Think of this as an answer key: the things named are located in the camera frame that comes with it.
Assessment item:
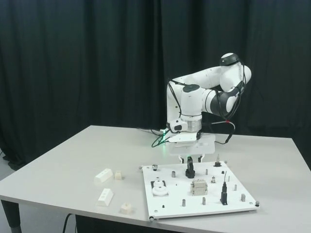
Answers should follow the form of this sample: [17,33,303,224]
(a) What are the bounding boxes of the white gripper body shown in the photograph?
[168,137,216,156]

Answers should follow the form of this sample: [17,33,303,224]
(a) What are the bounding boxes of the black cable at robot foot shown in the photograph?
[138,126,171,148]

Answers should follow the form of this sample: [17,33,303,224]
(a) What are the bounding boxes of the black USB plug with cable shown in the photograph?
[219,170,230,205]

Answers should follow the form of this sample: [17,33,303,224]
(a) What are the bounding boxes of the black cable under table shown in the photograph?
[63,213,77,233]

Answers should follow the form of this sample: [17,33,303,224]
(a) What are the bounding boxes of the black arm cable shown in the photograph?
[167,60,246,117]

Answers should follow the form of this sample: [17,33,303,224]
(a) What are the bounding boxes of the black curtains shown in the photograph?
[0,0,311,172]

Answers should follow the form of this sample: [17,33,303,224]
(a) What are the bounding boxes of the white large gear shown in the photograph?
[152,185,169,197]

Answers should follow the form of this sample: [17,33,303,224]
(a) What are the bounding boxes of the black D-SUB plug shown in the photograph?
[185,156,196,179]

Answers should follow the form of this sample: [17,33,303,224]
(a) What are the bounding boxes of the beige rectangular connector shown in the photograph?
[190,179,205,195]

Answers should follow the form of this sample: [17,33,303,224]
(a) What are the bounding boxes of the small white notched holder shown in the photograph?
[121,202,134,215]

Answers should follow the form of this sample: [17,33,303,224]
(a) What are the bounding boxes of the white task board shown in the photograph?
[138,159,261,222]

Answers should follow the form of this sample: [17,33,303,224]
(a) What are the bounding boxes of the black table leg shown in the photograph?
[0,200,20,233]

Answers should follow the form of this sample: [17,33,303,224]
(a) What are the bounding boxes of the long white holder with holes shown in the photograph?
[94,168,114,183]
[97,187,115,207]

